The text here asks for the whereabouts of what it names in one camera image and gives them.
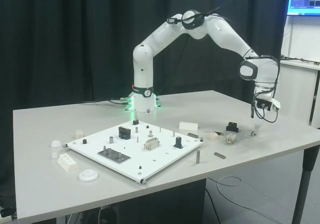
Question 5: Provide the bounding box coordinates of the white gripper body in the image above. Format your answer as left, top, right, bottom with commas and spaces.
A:
252, 108, 266, 133

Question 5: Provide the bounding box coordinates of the white peg holder with holes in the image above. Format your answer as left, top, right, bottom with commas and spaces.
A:
178, 121, 200, 131
56, 153, 80, 172

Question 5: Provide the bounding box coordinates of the black D-SUB plug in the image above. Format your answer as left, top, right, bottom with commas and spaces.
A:
225, 121, 239, 132

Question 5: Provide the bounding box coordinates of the beige waterproof plug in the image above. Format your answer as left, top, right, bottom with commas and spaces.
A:
223, 133, 237, 145

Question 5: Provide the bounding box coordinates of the white task board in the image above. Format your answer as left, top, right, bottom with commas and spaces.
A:
64, 120, 205, 185

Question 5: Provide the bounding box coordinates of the black box under table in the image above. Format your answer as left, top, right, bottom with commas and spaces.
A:
109, 178, 208, 224

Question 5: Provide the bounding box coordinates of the black square plug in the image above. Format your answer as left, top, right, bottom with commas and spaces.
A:
117, 126, 132, 140

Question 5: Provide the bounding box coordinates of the white large gear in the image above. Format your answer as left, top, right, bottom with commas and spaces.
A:
78, 169, 100, 183

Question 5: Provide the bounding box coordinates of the black curtain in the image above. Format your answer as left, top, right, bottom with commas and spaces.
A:
0, 0, 292, 160

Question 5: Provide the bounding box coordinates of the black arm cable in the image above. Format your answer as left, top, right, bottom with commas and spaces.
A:
243, 48, 280, 123

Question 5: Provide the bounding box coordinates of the grey floor cable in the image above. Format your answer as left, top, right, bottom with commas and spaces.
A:
216, 176, 297, 224

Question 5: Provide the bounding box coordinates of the thin black overhead cable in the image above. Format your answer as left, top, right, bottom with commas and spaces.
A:
199, 0, 238, 16

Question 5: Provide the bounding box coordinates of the black base cable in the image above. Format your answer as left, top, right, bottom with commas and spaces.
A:
82, 98, 131, 107

